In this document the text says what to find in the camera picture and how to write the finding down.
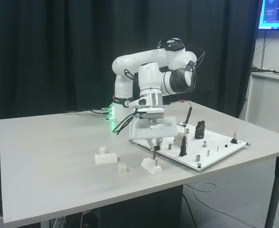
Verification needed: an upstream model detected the black curtain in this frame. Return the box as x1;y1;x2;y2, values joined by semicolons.
0;0;265;212

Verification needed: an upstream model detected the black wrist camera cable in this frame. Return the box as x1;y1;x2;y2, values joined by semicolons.
112;113;144;135

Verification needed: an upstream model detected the white holder with holes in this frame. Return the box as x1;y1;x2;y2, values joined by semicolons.
94;152;118;164

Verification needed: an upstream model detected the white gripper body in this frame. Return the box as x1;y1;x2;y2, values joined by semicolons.
129;116;178;142

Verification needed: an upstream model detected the black D-SUB plug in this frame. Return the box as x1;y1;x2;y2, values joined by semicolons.
194;120;206;140

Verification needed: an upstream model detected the white cabinet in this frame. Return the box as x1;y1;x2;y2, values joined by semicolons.
239;71;279;138

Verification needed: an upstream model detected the black floor cable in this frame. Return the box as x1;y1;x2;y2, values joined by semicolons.
182;193;196;228

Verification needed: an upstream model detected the blue screen monitor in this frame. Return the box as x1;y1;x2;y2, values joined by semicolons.
258;0;279;31

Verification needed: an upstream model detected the black plug with thin wire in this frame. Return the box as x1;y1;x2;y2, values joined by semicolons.
178;124;188;157

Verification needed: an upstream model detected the thin grey floor cable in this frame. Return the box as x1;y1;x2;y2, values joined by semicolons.
192;181;228;228

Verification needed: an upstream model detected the black base cable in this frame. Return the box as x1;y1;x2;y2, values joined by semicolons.
64;108;111;115

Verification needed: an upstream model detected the thin black rod, red tag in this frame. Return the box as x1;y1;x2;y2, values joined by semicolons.
181;99;193;126

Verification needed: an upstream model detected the white task board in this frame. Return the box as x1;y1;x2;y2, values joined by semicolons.
129;123;247;171

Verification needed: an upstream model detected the white sloped peg holder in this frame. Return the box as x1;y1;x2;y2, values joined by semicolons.
141;158;163;175

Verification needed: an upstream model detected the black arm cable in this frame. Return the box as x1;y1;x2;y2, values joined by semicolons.
157;37;207;94

